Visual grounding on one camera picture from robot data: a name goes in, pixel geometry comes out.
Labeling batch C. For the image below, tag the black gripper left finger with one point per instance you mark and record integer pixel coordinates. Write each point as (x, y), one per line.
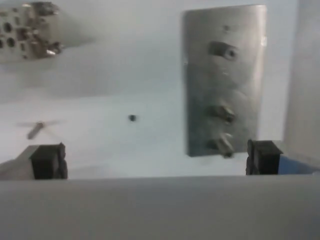
(47, 162)

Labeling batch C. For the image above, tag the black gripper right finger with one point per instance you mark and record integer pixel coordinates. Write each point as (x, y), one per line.
(262, 160)

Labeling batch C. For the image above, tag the thin metal round peg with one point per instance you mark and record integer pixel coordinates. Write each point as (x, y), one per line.
(36, 130)

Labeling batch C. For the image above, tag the white task board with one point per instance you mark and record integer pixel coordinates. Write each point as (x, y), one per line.
(125, 75)

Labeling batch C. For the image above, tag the metal rectangular multi-pin connector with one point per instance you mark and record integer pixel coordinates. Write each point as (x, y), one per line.
(22, 32)

